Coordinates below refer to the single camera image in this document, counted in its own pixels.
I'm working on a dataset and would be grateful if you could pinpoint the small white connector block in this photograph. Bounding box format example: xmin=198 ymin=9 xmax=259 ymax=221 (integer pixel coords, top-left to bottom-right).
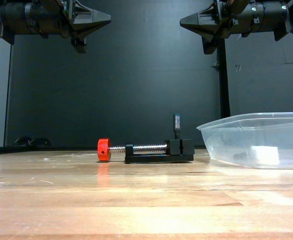
xmin=249 ymin=145 xmax=280 ymax=166

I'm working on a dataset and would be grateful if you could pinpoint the black vise with orange knob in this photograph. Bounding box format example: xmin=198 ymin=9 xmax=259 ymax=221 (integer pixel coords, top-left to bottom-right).
xmin=97 ymin=138 xmax=195 ymax=165

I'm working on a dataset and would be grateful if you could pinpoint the clear plastic tub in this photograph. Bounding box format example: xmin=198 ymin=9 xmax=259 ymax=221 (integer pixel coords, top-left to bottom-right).
xmin=195 ymin=111 xmax=293 ymax=171

